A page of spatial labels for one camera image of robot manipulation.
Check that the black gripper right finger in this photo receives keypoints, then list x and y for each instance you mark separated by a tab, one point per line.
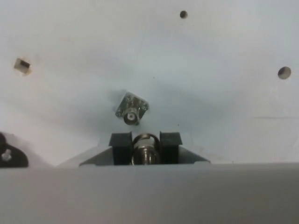
170	149

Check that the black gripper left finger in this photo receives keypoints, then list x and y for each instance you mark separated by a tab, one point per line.
120	149

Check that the metal BNC plug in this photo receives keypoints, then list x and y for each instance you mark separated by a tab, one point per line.
146	151

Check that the white task board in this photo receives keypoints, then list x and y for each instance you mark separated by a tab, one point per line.
70	93

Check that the black D-SUB plug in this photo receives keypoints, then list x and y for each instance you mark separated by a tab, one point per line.
16	155

